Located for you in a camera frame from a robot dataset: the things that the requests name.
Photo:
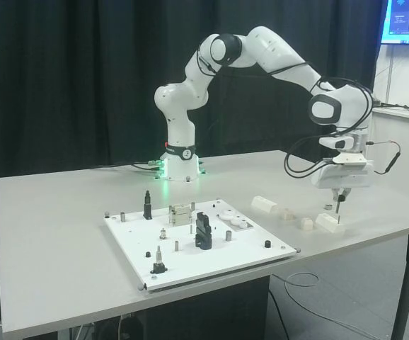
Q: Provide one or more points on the white medium gear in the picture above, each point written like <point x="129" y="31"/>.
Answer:
<point x="242" y="224"/>

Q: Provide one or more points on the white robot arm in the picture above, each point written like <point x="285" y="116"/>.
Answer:
<point x="279" y="49"/>

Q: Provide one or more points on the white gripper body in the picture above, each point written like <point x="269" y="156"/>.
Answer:
<point x="342" y="176"/>

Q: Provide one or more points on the metal bolt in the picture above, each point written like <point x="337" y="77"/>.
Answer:
<point x="159" y="255"/>

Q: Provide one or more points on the small white holder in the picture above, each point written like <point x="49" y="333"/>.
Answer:
<point x="287" y="214"/>
<point x="307" y="224"/>

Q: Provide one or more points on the white task board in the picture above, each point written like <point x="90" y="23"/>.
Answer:
<point x="126" y="248"/>

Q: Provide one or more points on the long white holder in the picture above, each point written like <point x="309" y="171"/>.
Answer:
<point x="264" y="204"/>

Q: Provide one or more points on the white peg holder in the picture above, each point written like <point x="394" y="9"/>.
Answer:
<point x="328" y="225"/>

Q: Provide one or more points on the black controller cabinet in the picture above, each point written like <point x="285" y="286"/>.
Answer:
<point x="208" y="311"/>

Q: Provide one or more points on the black curtain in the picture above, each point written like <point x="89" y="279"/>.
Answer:
<point x="49" y="71"/>

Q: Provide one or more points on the metal BNC plug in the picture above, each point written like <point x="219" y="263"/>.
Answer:
<point x="162" y="233"/>

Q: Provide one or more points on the tall black waterproof plug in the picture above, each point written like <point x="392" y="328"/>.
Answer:
<point x="147" y="209"/>

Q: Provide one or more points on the blue screen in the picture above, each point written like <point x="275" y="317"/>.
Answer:
<point x="408" y="21"/>

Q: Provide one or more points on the white cabinet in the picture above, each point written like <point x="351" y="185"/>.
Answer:
<point x="399" y="148"/>

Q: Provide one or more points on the white large gear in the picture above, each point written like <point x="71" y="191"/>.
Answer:
<point x="229" y="214"/>

